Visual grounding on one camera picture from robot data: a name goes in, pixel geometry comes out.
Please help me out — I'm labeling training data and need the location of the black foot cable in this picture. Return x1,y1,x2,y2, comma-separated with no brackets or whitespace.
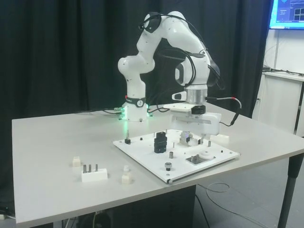
103,108,125,116

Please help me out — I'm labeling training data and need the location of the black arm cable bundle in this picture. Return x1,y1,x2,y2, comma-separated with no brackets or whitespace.
139,13,208,56

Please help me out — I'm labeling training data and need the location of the black D-SUB plug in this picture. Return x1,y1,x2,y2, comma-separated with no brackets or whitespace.
153,131,168,154

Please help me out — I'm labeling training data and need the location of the white cabinet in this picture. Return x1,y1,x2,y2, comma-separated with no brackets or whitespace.
251,71,304,138

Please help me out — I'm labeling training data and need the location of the white flat mounting plate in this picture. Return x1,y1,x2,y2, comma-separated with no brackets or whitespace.
163,103,193,112

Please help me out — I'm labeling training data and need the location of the dark table leg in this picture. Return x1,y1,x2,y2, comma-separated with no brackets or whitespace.
277,155,300,228

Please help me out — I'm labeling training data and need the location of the metal connector block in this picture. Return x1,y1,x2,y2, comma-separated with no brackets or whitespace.
180,131,192,145

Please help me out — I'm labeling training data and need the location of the blue screen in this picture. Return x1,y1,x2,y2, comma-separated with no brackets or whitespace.
269,0,304,30

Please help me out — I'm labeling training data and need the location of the black rod on wire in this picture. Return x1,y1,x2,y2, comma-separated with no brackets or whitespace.
205,95,242,127

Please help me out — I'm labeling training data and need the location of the black curtain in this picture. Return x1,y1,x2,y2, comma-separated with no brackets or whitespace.
0,0,271,121

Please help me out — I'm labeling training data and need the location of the black trailing cable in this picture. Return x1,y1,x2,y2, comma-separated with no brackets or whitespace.
147,104,171,114

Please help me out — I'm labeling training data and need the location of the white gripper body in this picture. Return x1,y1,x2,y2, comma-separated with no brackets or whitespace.
171,112,222,138

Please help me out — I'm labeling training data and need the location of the white peg holder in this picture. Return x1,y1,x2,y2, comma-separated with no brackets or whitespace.
81,167,108,183

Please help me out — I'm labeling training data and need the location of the silver wrist ring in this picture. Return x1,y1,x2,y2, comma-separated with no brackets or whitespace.
185,89,207,105

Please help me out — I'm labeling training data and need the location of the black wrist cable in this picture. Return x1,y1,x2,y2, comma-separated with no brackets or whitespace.
182,48,226,92

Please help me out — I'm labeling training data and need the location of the white task board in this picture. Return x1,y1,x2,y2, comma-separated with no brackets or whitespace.
112,129,240,185

